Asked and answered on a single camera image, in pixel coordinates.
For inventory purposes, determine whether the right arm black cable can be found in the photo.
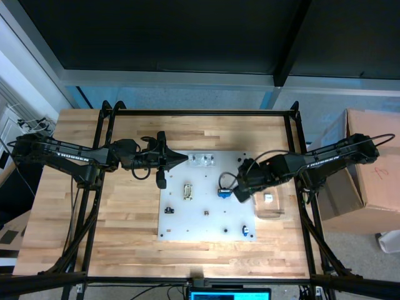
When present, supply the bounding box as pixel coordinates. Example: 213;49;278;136
217;171;240;192

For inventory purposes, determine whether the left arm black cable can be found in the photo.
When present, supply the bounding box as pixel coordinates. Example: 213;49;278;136
131;167;152;181

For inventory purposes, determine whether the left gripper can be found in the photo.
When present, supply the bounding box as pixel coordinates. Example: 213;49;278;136
152;131;190;191

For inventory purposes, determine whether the cardboard box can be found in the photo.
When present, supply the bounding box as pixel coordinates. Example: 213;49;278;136
307;107;400;236

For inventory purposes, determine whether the clear plastic container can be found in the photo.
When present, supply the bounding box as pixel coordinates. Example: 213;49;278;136
254;186;283;220

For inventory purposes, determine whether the white task board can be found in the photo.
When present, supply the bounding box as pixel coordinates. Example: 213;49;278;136
157;151;258;243

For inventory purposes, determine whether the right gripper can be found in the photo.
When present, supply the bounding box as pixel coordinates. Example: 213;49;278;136
234;157;262;204

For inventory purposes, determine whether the black frame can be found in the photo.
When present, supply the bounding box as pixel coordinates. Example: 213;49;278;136
0;99;363;300

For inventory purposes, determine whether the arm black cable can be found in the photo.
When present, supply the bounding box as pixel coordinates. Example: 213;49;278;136
131;167;152;181
217;171;240;192

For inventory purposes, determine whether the blue screen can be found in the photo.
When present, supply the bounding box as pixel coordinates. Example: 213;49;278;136
186;287;272;300

